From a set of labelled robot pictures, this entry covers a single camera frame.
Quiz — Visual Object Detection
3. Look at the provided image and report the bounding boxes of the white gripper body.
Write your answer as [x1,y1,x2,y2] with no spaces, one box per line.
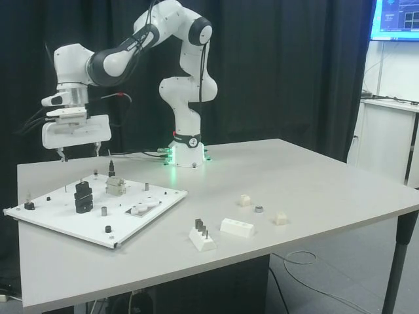
[41,114,113,151]

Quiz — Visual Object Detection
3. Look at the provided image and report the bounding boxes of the white square peg holder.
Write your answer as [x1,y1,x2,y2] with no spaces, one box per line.
[188,226,218,253]

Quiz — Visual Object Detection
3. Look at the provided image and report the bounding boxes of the white empty peg holder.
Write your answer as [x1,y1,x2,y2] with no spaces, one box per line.
[219,217,257,239]

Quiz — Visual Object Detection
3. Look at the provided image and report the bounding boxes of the flat white mounting plate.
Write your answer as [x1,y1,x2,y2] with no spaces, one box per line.
[45,107,88,120]

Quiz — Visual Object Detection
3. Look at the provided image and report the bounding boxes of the black D-SUB plug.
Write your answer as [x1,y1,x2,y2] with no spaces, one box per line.
[73,181,96,215]

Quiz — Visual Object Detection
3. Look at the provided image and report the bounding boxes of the clear Ethernet plug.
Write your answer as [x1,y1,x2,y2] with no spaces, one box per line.
[24,190,37,211]

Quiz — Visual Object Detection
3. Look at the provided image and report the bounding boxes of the white task board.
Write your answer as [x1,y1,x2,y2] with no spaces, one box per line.
[1,174,189,251]

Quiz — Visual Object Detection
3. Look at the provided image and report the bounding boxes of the black curtains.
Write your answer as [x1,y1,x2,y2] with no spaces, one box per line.
[0,0,380,217]

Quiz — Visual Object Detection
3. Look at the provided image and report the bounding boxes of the white cabinet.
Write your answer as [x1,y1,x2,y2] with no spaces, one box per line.
[346,96,419,190]

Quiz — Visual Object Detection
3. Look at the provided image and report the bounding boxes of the dark table leg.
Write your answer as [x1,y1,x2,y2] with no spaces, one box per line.
[382,211,419,314]

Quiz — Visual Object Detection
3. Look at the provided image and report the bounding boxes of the blue screen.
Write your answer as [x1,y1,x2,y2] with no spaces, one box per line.
[369,0,419,43]

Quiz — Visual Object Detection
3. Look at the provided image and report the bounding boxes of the black base cable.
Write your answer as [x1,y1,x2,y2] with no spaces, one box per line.
[109,148,175,162]

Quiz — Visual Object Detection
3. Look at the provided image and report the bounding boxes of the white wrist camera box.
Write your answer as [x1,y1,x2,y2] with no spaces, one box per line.
[41,92,70,107]

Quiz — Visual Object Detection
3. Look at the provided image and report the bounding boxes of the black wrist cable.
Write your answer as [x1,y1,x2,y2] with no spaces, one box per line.
[12,106,58,135]

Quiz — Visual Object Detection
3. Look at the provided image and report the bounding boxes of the black upper arm cable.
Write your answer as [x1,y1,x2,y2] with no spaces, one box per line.
[195,40,211,104]

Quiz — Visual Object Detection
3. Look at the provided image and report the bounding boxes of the grey floor cable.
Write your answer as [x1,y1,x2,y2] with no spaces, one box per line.
[282,251,393,314]

